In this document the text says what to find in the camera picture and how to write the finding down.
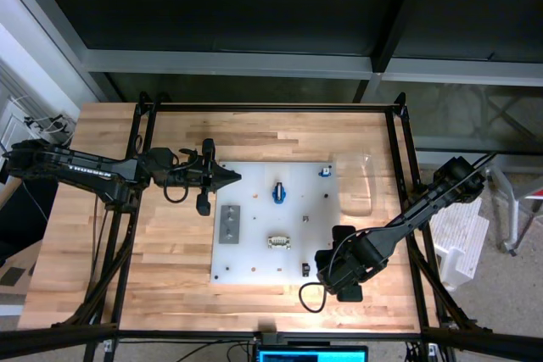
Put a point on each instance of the grey metal plate with posts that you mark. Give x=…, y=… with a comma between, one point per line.
x=224, y=230

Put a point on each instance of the small metal socket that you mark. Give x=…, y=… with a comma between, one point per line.
x=304, y=218

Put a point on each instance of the white task board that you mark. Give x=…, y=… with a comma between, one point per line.
x=254, y=252

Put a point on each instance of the cardboard box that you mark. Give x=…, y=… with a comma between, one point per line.
x=21, y=258

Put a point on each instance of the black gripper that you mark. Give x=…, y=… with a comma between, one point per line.
x=207, y=150
x=339, y=273

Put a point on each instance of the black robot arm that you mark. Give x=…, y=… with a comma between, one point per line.
x=85, y=167
x=424, y=205

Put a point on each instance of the black table level camera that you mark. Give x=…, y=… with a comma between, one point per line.
x=268, y=332

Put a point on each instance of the white plastic step stool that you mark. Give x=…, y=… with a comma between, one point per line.
x=462, y=243

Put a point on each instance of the blue holder with metal bar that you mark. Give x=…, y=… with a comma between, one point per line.
x=278, y=198

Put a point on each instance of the black clamp block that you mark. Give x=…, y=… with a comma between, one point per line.
x=305, y=271

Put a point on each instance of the beige connector housing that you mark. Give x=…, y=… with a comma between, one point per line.
x=280, y=242

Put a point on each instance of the blue white connector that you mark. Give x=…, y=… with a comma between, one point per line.
x=324, y=172

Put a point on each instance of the clear plastic tub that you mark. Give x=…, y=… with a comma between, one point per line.
x=356, y=192

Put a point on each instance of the laptop screen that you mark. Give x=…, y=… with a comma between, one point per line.
x=309, y=355

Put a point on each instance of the black table frame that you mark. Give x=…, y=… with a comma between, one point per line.
x=169, y=334

